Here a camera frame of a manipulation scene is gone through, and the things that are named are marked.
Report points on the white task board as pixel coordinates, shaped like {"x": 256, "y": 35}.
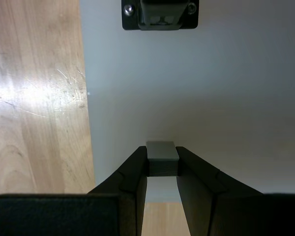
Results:
{"x": 186, "y": 73}

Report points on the socket mount screw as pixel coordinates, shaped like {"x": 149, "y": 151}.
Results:
{"x": 192, "y": 8}
{"x": 128, "y": 9}

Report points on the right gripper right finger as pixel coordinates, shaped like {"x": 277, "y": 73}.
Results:
{"x": 236, "y": 214}

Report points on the black socket mount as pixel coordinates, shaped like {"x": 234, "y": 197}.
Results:
{"x": 159, "y": 17}

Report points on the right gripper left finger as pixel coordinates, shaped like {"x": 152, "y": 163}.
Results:
{"x": 88, "y": 214}

